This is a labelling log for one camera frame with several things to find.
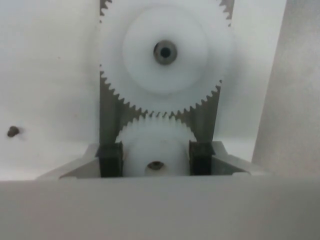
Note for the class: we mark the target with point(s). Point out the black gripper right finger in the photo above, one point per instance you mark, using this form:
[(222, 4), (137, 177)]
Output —
[(200, 160)]

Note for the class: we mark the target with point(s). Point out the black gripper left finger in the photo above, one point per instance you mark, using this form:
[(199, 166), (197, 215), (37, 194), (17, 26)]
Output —
[(110, 160)]

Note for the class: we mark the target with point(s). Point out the white medium gear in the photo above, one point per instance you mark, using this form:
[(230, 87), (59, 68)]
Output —
[(155, 142)]

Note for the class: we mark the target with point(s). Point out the white large gear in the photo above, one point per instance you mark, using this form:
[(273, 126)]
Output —
[(165, 82)]

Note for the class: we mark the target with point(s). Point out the white task board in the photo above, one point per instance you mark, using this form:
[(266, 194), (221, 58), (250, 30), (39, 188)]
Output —
[(50, 75)]

